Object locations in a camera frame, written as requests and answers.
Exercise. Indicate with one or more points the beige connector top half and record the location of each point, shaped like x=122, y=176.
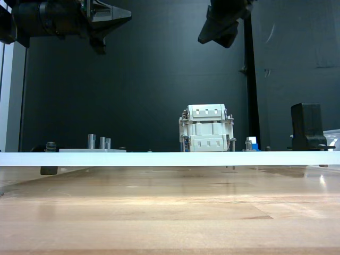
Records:
x=205, y=111

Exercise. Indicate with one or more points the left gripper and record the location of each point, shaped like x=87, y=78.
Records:
x=95, y=32

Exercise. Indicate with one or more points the tall steel peg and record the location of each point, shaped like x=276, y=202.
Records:
x=91, y=140

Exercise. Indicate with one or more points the beige many-pin connector base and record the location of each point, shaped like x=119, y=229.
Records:
x=204, y=135

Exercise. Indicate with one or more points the short steel peg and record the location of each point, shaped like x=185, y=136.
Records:
x=102, y=142
x=108, y=143

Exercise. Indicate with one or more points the white task board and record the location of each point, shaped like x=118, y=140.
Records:
x=132, y=159

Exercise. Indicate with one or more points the black block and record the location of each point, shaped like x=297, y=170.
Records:
x=305, y=125

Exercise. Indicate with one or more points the black frame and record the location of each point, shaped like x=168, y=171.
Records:
x=251, y=79

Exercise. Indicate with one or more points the clear plastic container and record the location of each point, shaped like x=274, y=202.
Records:
x=333, y=138

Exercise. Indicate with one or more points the blue socket block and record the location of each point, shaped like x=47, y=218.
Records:
x=254, y=144

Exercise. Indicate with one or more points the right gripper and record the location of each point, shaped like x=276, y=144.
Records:
x=225, y=6

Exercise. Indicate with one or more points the threaded stud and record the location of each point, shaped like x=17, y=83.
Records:
x=51, y=146

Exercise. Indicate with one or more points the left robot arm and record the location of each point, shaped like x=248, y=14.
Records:
x=40, y=18

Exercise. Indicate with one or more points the grey base plate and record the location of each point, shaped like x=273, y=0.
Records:
x=90, y=150

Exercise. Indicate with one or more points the small steel peg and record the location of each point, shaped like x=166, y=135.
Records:
x=248, y=144

